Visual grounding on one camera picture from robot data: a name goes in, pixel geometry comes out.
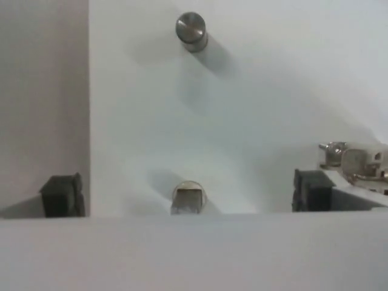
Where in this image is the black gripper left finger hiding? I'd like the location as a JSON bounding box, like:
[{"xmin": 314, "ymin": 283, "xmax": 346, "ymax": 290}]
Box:
[{"xmin": 0, "ymin": 172, "xmax": 86, "ymax": 219}]

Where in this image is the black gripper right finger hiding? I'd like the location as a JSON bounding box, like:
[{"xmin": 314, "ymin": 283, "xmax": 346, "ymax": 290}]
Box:
[{"xmin": 292, "ymin": 169, "xmax": 388, "ymax": 213}]

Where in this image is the metal square peg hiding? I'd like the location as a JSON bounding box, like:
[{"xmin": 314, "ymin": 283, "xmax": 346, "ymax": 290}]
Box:
[{"xmin": 170, "ymin": 180, "xmax": 209, "ymax": 216}]

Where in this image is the metal round peg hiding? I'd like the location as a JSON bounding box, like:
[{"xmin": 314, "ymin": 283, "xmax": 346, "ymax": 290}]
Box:
[{"xmin": 175, "ymin": 11, "xmax": 210, "ymax": 54}]

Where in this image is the white task board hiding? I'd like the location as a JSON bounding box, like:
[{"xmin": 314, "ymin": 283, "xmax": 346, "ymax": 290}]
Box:
[{"xmin": 89, "ymin": 0, "xmax": 388, "ymax": 217}]

